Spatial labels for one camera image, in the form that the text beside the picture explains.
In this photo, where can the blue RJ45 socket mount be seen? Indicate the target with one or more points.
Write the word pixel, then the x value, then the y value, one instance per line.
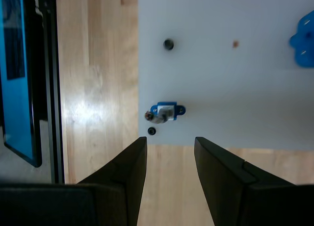
pixel 180 110

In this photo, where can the white task board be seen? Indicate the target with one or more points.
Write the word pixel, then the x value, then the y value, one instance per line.
pixel 220 88

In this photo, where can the blue and black D-sub socket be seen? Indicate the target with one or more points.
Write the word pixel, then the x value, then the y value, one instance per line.
pixel 304 39

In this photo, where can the black aluminium frame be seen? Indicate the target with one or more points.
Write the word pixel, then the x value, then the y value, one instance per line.
pixel 55 88

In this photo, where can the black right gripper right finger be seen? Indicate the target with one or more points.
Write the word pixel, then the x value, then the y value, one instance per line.
pixel 245 199

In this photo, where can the black corner screw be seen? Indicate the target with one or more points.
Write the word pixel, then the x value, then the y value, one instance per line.
pixel 152 131

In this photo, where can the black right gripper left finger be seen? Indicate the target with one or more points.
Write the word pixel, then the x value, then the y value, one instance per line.
pixel 110 199

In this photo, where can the black threaded screw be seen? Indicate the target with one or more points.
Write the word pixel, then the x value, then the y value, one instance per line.
pixel 168 44

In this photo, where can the laptop with blue screen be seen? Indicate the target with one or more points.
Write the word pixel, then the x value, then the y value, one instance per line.
pixel 14 88

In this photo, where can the brass threaded insert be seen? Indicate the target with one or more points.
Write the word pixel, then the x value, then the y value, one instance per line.
pixel 235 43

